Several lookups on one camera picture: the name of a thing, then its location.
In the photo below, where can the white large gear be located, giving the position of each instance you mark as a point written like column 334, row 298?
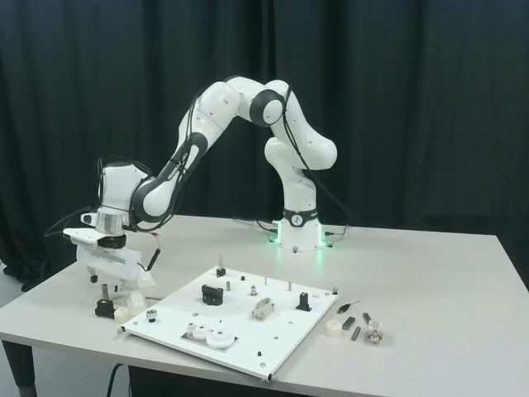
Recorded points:
column 218, row 339

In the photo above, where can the white holder with holes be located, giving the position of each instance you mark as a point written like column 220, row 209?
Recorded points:
column 147, row 281
column 134, row 300

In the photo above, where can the dark metal peg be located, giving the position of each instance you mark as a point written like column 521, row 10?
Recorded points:
column 355, row 333
column 345, row 323

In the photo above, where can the metal round peg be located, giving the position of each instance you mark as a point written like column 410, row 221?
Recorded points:
column 104, row 289

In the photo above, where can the white small gear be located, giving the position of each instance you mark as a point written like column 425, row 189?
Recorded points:
column 189, row 329

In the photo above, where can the beige metal plug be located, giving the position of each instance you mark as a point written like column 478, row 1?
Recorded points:
column 374, row 333

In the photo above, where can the black rod with red tag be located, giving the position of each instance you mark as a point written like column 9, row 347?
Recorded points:
column 152, row 259

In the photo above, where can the black D-SUB plug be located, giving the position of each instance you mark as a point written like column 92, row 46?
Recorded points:
column 104, row 308

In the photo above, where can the black table leg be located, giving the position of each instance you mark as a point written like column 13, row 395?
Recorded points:
column 18, row 368

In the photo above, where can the black curtain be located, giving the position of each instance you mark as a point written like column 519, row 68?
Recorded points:
column 82, row 82

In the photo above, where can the white task board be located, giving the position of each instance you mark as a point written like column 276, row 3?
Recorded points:
column 289, row 331

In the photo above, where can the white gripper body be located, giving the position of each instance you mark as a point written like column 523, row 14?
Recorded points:
column 89, row 255

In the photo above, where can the small black plug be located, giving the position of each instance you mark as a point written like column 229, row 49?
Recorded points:
column 344, row 307

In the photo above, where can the metal BNC plug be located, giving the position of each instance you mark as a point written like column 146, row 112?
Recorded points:
column 253, row 290

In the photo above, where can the metal bolt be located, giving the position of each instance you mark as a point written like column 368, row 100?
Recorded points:
column 151, row 314

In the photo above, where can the white medium gear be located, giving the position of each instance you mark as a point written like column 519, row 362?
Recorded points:
column 201, row 332

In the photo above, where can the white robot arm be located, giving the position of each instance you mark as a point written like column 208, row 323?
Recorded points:
column 231, row 103

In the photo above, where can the small white holder block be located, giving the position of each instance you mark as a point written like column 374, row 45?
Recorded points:
column 122, row 313

